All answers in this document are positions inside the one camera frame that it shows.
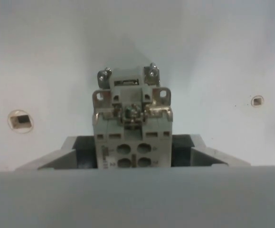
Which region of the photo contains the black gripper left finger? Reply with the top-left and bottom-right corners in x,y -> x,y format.
15,134 -> 98,171

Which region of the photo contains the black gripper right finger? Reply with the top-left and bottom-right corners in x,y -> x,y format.
171,134 -> 252,167

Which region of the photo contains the grey waterproof plug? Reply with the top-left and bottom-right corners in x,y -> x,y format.
92,85 -> 173,170

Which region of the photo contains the white task board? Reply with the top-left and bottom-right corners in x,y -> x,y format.
0,0 -> 275,171

